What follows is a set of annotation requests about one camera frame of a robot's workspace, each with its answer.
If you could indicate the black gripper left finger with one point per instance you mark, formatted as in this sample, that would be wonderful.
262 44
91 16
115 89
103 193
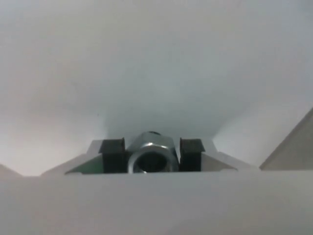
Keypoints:
112 156

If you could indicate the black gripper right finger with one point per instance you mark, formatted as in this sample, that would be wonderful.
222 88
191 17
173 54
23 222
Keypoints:
192 156

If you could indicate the white task board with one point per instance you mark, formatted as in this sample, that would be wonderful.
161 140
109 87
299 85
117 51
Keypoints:
156 61

